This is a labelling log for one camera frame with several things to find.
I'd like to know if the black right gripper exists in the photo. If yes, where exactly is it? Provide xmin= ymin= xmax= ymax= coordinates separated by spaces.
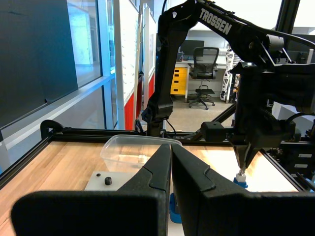
xmin=200 ymin=62 xmax=296 ymax=170

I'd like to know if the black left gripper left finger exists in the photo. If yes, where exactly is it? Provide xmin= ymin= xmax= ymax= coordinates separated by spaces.
xmin=11 ymin=144 xmax=172 ymax=236

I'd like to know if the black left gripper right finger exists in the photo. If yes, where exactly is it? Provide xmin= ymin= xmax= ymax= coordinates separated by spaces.
xmin=171 ymin=144 xmax=315 ymax=236

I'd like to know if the blue and black D-sub connector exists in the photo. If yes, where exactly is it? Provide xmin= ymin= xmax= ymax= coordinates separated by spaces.
xmin=168 ymin=192 xmax=183 ymax=225

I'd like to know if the small blue RJ45 socket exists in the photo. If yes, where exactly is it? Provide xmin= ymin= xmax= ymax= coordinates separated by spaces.
xmin=232 ymin=177 xmax=250 ymax=190

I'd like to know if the white task board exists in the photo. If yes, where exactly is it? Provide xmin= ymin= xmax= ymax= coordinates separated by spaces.
xmin=84 ymin=157 xmax=300 ymax=236

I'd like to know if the clear plastic tub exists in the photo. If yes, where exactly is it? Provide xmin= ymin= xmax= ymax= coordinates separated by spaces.
xmin=99 ymin=134 xmax=183 ymax=177

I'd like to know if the white lattice structure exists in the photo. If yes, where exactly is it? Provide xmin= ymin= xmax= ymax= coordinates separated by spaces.
xmin=220 ymin=48 xmax=241 ymax=104

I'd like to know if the black office chair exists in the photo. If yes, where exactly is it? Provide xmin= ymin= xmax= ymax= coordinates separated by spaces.
xmin=188 ymin=46 xmax=220 ymax=111

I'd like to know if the yellow drawer cabinet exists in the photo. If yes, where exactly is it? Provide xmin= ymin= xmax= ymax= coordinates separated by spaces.
xmin=170 ymin=67 xmax=189 ymax=95

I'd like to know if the black computer monitor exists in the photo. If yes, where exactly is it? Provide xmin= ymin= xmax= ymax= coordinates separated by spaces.
xmin=182 ymin=39 xmax=205 ymax=56

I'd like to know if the white and red partition panel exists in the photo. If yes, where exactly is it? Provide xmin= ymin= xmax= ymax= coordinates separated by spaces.
xmin=141 ymin=7 xmax=158 ymax=109
xmin=113 ymin=0 xmax=141 ymax=131

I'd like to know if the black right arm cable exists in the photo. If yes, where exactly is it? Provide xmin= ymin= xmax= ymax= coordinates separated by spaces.
xmin=285 ymin=112 xmax=308 ymax=125

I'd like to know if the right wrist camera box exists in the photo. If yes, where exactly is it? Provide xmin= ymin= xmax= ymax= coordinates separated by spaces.
xmin=262 ymin=64 xmax=315 ymax=114

